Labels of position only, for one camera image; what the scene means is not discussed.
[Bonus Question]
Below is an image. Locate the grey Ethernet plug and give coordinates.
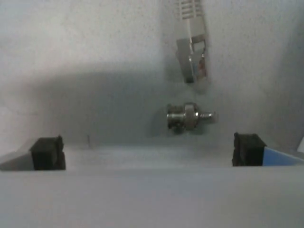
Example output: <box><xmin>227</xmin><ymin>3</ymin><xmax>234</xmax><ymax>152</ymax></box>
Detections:
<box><xmin>174</xmin><ymin>0</ymin><xmax>213</xmax><ymax>84</ymax></box>

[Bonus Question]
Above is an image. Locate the metal BNC plug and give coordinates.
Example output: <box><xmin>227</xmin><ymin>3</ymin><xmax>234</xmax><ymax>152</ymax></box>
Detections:
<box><xmin>165</xmin><ymin>101</ymin><xmax>219</xmax><ymax>135</ymax></box>

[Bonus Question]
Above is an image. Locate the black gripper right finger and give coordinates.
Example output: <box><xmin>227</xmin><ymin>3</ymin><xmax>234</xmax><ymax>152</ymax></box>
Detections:
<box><xmin>232</xmin><ymin>132</ymin><xmax>304</xmax><ymax>167</ymax></box>

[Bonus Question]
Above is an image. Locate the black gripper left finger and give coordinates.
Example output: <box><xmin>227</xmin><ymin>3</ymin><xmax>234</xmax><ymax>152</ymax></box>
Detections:
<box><xmin>0</xmin><ymin>134</ymin><xmax>67</xmax><ymax>171</ymax></box>

